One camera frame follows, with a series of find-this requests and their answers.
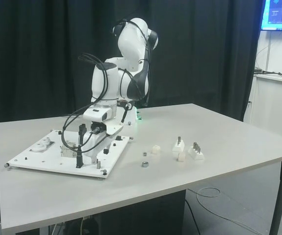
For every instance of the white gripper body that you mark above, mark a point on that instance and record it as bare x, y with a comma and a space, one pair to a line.
94, 145

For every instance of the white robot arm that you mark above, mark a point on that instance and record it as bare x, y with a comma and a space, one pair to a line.
131, 41

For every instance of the grey metal square peg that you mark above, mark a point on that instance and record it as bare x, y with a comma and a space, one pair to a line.
98, 164

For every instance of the round metal BNC plug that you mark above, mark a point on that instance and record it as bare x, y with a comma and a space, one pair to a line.
145, 164

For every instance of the white square peg holder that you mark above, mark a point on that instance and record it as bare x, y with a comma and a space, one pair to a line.
178, 148

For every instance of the white round peg holder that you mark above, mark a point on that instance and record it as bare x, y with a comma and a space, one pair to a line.
196, 156

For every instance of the medium metal round peg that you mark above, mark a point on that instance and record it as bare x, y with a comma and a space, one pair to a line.
197, 147

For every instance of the white medium gear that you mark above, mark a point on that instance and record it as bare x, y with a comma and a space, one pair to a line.
39, 148

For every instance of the cream cube holder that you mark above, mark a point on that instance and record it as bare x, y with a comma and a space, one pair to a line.
156, 149
181, 157

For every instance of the white task board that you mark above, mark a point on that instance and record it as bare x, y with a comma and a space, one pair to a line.
33, 161

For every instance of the black controller box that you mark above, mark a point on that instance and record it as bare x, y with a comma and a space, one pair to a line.
135, 215

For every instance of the black curtain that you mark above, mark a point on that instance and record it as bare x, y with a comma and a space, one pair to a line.
33, 61

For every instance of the small black device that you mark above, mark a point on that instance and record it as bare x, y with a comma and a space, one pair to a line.
257, 71

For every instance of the white cabinet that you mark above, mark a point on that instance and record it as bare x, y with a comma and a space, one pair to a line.
270, 105

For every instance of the blue screen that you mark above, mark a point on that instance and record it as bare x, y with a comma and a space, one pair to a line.
280, 14

